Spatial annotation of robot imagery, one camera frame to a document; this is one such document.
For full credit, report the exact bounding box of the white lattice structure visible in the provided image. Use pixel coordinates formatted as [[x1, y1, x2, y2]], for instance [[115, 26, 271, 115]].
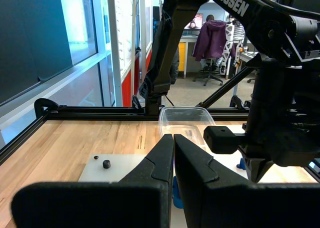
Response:
[[219, 22, 245, 80]]

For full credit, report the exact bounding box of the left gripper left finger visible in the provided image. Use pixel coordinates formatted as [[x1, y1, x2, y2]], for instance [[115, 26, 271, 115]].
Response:
[[10, 134, 175, 228]]

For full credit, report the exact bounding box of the clear plastic tub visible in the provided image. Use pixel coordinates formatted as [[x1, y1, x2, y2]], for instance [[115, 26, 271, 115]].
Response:
[[158, 106, 217, 148]]

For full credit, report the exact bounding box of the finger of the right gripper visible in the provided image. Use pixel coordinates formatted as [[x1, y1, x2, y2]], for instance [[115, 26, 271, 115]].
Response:
[[245, 159, 276, 183]]

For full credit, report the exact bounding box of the person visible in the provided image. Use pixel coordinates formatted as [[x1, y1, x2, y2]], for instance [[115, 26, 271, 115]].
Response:
[[191, 14, 237, 68], [226, 14, 247, 42]]

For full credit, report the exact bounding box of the black office chair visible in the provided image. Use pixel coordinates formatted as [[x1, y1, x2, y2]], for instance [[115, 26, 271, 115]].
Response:
[[192, 57, 224, 87]]

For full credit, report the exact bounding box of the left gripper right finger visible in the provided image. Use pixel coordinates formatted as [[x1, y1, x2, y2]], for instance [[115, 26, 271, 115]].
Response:
[[173, 134, 320, 228]]

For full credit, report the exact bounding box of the blue and black connector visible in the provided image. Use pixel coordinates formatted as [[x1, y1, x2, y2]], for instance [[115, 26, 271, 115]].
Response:
[[171, 175, 185, 209]]

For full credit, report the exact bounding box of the black metal frame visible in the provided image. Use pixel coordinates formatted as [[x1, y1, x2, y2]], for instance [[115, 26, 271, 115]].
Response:
[[0, 67, 253, 160]]

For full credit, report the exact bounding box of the computer monitor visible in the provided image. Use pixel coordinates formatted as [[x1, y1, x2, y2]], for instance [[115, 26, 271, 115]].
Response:
[[183, 12, 204, 36]]

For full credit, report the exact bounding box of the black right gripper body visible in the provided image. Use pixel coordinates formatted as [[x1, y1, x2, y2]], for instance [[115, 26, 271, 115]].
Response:
[[203, 59, 320, 168]]

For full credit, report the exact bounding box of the yellow drawer cabinet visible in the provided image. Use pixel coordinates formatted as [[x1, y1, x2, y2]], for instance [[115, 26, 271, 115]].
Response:
[[178, 41, 188, 72]]

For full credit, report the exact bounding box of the white board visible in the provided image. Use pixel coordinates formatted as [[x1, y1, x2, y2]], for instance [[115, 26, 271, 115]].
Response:
[[78, 151, 312, 184]]

